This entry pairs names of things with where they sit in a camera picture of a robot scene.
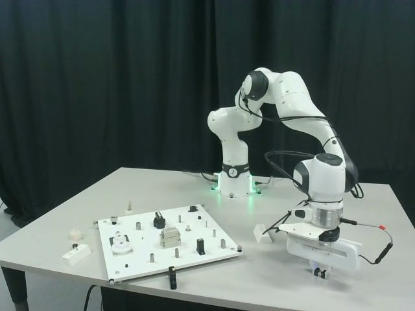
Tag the white wedge holder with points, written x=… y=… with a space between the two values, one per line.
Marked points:
x=76 y=256

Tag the long white holder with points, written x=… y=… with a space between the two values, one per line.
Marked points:
x=261 y=232

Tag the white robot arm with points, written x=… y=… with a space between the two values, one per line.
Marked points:
x=291 y=97

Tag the white medium gear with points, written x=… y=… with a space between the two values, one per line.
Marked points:
x=120 y=241

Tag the black D-SUB plug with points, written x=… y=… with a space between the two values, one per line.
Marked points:
x=172 y=278

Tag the white large gear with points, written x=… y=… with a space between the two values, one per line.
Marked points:
x=122 y=250

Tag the black USB plug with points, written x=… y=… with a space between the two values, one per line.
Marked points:
x=75 y=246

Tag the small white peg holder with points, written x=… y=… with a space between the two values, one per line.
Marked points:
x=129 y=211

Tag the black waterproof plug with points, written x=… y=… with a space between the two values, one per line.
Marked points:
x=114 y=219

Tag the dark table leg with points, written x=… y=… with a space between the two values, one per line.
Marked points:
x=14 y=288

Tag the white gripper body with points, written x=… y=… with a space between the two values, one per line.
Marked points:
x=343 y=259

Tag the black curtain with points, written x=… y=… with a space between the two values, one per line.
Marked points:
x=97 y=81

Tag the white small gear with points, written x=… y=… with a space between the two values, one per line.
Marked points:
x=117 y=234

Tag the white cube holder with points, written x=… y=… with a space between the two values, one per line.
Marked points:
x=75 y=234

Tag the white task board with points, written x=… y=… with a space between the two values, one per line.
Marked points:
x=142 y=259

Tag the metal BNC plug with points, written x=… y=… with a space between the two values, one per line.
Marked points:
x=320 y=274

